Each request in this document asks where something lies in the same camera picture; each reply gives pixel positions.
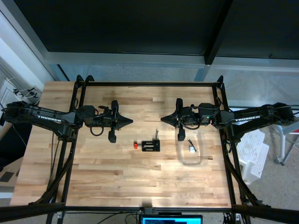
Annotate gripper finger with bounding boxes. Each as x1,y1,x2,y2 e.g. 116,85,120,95
160,119,175,129
119,120,134,129
160,111,175,120
119,112,134,121

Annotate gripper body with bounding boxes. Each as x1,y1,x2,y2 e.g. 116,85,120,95
174,98,186,141
107,99,121,143

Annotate black vise with orange knob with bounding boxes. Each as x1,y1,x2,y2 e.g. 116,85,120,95
133,140,162,153

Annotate clear plastic tub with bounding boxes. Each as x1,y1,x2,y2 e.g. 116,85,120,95
174,129,207,168

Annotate laptop screen with blue edge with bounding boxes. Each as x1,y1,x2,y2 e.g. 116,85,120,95
139,214,203,224

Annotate grey metal chair legs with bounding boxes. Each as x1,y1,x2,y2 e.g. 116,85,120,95
268,123,299,167

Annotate black foam pad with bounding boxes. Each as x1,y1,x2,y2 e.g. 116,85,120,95
0,171,14,183

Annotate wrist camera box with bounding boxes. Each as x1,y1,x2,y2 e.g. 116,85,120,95
182,109,194,125
100,115,113,127

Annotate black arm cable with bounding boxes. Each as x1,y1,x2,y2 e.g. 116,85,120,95
89,105,109,137
179,104,221,130

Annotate small black table camera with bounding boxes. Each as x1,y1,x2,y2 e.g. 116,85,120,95
139,205,157,214

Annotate black wall post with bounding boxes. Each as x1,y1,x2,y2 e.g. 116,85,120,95
204,0,234,65

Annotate black and white cable bundle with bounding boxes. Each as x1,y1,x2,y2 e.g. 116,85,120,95
12,87,40,99

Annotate black metal frame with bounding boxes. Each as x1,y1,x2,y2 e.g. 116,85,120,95
0,80,299,224

